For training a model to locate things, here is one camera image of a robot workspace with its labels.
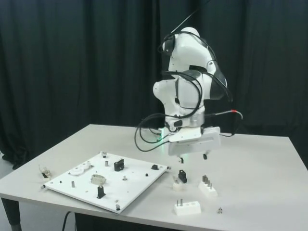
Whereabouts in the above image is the white round peg holder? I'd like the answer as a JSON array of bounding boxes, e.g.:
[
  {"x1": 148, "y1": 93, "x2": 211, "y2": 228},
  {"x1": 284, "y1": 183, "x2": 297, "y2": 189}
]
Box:
[{"x1": 173, "y1": 199, "x2": 202, "y2": 215}]

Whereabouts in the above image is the white square peg holder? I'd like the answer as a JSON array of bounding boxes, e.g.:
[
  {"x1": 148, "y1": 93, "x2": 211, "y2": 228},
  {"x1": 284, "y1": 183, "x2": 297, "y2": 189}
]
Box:
[{"x1": 198, "y1": 181, "x2": 218, "y2": 197}]

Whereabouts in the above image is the looped black cable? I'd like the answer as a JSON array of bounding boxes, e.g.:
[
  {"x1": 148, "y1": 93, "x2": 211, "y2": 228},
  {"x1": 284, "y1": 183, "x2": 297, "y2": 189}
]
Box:
[{"x1": 134, "y1": 112, "x2": 184, "y2": 153}]

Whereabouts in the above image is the white task board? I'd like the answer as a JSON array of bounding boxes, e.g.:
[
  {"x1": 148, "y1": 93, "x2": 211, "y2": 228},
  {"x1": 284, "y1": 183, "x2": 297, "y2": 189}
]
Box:
[{"x1": 42, "y1": 151, "x2": 169, "y2": 214}]

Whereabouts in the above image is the black curtain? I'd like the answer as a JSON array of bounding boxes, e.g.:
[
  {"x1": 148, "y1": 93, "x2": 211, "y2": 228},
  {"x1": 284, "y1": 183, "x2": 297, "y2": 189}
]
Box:
[{"x1": 0, "y1": 0, "x2": 308, "y2": 170}]

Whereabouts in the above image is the black floor cable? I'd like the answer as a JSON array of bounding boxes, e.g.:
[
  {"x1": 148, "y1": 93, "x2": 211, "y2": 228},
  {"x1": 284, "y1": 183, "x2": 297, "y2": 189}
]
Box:
[{"x1": 63, "y1": 211, "x2": 76, "y2": 231}]

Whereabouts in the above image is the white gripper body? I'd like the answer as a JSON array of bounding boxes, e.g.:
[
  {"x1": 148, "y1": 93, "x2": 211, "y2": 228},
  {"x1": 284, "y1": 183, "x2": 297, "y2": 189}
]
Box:
[{"x1": 167, "y1": 127, "x2": 221, "y2": 156}]

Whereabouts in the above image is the black table leg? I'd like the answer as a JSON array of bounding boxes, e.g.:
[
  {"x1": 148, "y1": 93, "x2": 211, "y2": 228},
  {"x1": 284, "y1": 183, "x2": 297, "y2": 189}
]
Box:
[{"x1": 0, "y1": 197, "x2": 20, "y2": 231}]

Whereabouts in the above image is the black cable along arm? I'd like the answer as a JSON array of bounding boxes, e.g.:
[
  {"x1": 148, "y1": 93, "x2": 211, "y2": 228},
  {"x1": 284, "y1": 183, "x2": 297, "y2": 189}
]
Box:
[{"x1": 157, "y1": 0, "x2": 234, "y2": 115}]

